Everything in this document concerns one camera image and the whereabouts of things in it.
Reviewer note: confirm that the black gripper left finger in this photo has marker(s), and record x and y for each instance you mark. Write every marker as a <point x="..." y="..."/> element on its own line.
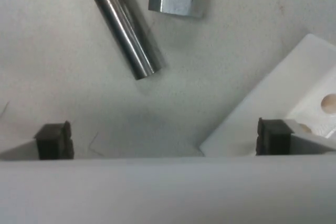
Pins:
<point x="53" y="140"/>

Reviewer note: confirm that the large metal round peg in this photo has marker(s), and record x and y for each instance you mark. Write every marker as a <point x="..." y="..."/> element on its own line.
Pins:
<point x="126" y="27"/>

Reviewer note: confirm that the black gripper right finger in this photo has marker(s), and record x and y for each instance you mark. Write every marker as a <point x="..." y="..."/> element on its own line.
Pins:
<point x="273" y="137"/>

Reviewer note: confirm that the white peg holder with holes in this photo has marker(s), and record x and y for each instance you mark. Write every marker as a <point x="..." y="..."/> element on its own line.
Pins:
<point x="262" y="98"/>

